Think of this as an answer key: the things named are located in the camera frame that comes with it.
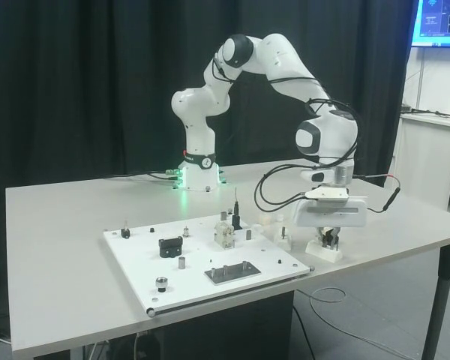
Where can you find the black curtain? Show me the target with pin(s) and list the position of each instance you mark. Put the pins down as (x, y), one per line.
(78, 93)

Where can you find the white peg holder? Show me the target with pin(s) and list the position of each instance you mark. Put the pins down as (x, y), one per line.
(283, 242)
(322, 254)

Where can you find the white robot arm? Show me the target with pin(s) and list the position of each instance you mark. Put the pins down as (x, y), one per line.
(198, 150)

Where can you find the white cabinet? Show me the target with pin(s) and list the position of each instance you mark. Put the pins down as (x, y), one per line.
(431, 157)

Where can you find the small metal peg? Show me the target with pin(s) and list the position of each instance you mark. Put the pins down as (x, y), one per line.
(283, 232)

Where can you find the dark table leg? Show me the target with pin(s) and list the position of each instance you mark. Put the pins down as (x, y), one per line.
(448, 292)

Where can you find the black standing plug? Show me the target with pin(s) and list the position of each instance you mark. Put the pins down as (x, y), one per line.
(236, 219)

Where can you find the metal round peg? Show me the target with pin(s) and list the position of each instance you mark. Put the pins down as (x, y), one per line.
(330, 240)

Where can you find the white task board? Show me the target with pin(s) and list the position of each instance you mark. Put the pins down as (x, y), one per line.
(195, 270)

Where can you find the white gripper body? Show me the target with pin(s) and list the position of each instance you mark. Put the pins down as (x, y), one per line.
(330, 219)

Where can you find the thin black rod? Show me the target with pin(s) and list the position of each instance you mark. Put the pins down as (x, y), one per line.
(392, 198)

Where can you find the blue screen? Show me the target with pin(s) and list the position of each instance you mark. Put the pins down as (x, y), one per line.
(440, 22)

